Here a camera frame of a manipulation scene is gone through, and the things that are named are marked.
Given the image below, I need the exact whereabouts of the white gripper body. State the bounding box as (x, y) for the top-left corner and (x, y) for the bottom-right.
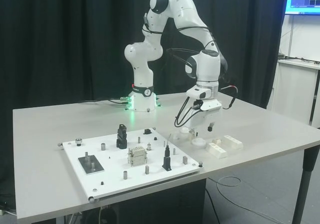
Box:
(188, 106), (224, 132)

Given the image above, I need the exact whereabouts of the white medium gear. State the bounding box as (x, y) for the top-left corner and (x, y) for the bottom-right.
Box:
(180, 127), (193, 141)

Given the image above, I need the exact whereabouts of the white large gear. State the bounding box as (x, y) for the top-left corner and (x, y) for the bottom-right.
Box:
(190, 138), (209, 147)

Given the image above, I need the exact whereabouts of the flat white mounting plate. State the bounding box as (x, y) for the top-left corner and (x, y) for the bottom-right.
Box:
(192, 97), (223, 112)

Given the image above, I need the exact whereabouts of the white peg holder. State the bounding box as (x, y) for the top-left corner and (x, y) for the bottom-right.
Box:
(221, 134), (244, 150)
(205, 141), (229, 159)

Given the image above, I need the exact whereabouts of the beige waterproof plug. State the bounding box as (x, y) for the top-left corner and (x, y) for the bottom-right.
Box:
(127, 147), (148, 166)

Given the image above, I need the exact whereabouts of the black D-SUB plug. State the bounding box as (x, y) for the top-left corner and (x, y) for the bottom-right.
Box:
(115, 124), (128, 150)

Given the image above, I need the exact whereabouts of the white cabinet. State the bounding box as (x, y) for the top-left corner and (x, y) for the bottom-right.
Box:
(270, 58), (320, 129)

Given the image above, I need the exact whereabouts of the white task board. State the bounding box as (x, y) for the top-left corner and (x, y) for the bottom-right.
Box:
(56, 127), (205, 202)

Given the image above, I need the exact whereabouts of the black table leg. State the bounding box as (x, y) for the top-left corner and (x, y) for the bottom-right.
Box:
(292, 147), (315, 224)

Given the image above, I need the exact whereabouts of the black curtain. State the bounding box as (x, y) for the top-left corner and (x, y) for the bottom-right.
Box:
(0, 0), (292, 207)

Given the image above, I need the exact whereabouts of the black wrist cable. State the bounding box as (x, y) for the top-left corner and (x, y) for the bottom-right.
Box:
(163, 48), (203, 130)

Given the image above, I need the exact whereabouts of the small white wrist camera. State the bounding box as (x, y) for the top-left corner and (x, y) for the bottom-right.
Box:
(185, 86), (212, 100)

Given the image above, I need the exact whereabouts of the silver flange ring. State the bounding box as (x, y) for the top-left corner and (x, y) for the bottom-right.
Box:
(195, 81), (220, 95)

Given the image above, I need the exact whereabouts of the black plug with short cable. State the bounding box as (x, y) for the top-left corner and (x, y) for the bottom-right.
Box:
(161, 133), (174, 172)

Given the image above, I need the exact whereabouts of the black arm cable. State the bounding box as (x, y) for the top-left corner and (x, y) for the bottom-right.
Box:
(141, 12), (229, 84)

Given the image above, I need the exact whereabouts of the black base cable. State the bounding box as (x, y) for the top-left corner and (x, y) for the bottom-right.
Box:
(82, 97), (132, 106)

